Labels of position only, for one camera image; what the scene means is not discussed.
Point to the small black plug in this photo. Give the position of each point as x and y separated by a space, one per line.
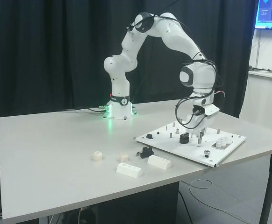
148 135

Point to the white large gear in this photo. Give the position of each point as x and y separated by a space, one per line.
224 140

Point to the black curtain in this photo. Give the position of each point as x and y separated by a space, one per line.
45 58

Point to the dark square peg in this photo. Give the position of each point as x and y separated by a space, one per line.
218 130

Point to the grey table leg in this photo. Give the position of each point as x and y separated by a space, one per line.
270 186

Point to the white task board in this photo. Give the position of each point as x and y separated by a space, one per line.
173 149

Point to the white small gear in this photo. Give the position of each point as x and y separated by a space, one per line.
230 141

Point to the metal bolt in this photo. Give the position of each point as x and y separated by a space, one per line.
206 153

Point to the blue screen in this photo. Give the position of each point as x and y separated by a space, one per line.
271 14

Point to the small white holder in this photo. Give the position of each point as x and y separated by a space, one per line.
123 156
96 156

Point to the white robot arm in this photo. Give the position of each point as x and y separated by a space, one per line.
173 35

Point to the small metal plug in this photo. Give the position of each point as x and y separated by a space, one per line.
138 153

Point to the long white peg holder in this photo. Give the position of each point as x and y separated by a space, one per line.
129 170
159 161

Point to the metal BNC plug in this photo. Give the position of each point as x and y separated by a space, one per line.
177 130

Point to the black D-SUB plug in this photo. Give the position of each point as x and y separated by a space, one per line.
184 138

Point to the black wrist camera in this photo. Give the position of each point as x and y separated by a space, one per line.
198 110

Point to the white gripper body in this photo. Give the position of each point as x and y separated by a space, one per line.
195 123

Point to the white medium gear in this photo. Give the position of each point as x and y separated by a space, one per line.
219 144

